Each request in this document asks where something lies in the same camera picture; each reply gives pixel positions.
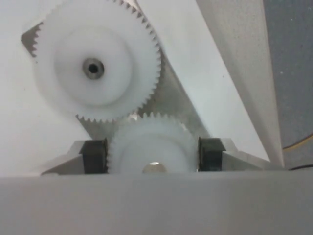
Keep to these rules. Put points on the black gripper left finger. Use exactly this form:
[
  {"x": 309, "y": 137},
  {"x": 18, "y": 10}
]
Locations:
[{"x": 94, "y": 156}]

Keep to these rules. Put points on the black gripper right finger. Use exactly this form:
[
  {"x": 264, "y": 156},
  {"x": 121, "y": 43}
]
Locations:
[{"x": 210, "y": 154}]

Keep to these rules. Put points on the white medium gear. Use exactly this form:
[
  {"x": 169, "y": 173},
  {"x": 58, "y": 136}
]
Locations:
[{"x": 151, "y": 147}]

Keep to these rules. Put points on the white large gear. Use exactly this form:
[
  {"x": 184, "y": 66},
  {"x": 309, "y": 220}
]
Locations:
[{"x": 73, "y": 80}]

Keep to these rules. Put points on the white task board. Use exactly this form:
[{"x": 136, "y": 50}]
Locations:
[{"x": 195, "y": 61}]

